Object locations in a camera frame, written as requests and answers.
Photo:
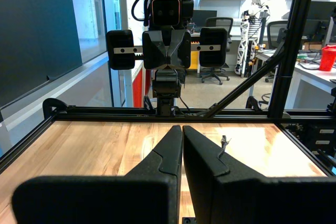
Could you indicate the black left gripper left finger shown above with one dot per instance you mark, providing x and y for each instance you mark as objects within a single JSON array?
[{"x": 105, "y": 197}]

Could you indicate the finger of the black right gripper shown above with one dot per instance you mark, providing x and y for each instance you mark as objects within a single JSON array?
[
  {"x": 153, "y": 53},
  {"x": 179, "y": 51}
]

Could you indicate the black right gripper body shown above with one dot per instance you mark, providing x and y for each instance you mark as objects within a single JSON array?
[{"x": 119, "y": 60}]

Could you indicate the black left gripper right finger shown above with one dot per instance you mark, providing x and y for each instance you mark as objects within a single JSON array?
[{"x": 249, "y": 200}]

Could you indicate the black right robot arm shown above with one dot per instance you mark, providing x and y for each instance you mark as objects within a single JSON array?
[{"x": 166, "y": 90}]

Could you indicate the yellow cabinet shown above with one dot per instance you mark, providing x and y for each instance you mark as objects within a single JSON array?
[{"x": 194, "y": 60}]

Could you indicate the red cabinet panel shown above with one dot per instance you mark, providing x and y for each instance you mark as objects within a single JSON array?
[{"x": 137, "y": 87}]

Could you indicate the black computer monitor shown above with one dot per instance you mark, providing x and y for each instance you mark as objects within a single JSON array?
[
  {"x": 324, "y": 14},
  {"x": 207, "y": 15}
]

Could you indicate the black office chair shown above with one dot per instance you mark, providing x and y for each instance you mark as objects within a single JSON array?
[
  {"x": 275, "y": 32},
  {"x": 228, "y": 23}
]

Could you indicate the white lattice robot stand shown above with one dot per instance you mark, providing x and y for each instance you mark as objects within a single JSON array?
[{"x": 242, "y": 32}]

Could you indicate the black controller box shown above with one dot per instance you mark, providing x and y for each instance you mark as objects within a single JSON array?
[{"x": 315, "y": 134}]

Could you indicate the cardboard box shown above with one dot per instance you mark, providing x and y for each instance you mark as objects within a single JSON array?
[{"x": 313, "y": 46}]

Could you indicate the white desk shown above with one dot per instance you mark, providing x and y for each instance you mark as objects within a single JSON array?
[{"x": 315, "y": 75}]

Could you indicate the red plastic cup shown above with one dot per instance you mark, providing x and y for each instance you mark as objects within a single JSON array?
[{"x": 327, "y": 58}]

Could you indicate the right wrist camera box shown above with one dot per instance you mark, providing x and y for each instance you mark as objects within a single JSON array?
[{"x": 166, "y": 11}]

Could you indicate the black curved frame bracket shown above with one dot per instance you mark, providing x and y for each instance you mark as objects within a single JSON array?
[
  {"x": 53, "y": 102},
  {"x": 252, "y": 100}
]

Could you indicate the black aluminium frame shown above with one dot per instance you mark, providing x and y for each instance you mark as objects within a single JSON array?
[{"x": 290, "y": 51}]

